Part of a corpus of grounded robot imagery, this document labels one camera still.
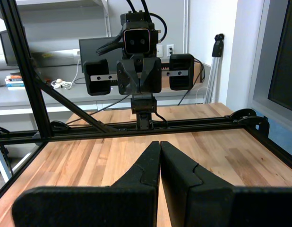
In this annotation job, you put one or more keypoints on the black computer monitor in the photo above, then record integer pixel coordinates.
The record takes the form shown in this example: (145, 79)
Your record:
(94, 49)
(5, 49)

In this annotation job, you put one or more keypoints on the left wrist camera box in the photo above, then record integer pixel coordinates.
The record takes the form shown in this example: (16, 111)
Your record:
(136, 41)

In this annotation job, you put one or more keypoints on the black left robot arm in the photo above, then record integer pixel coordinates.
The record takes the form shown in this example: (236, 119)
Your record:
(143, 104)

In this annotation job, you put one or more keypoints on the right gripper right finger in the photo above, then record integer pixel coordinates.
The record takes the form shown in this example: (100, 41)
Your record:
(231, 208)

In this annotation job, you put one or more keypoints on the grey desk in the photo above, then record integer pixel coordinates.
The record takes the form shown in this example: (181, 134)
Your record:
(42, 97)

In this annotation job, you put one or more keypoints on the brown cardboard box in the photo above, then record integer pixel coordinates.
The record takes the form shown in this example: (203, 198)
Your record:
(198, 73)

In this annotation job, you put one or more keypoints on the stack of books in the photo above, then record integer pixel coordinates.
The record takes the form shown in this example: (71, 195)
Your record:
(13, 82)

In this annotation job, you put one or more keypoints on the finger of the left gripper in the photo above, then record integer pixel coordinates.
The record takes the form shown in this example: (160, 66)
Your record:
(126, 78)
(153, 78)

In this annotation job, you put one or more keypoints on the black frame rail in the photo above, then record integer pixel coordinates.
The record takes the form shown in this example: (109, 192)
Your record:
(183, 128)
(18, 173)
(273, 146)

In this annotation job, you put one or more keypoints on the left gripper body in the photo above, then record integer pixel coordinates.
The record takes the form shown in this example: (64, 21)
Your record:
(96, 85)

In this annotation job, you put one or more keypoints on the black diagonal frame brace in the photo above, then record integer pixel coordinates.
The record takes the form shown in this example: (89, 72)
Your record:
(72, 106)

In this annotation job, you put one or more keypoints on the white wall conduit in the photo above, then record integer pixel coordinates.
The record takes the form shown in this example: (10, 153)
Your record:
(186, 23)

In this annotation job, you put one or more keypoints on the grey wall shelf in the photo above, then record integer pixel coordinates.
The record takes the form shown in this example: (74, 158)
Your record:
(65, 28)

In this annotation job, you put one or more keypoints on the white metal leg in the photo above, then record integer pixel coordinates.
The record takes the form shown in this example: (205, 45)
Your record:
(3, 163)

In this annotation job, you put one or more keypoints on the white wall outlet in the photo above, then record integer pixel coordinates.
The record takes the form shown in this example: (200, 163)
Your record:
(160, 50)
(170, 50)

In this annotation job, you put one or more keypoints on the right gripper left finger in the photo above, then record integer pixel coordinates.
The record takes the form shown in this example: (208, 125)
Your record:
(89, 208)

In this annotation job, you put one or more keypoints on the black frame post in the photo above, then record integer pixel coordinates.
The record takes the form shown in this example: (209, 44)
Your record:
(25, 71)

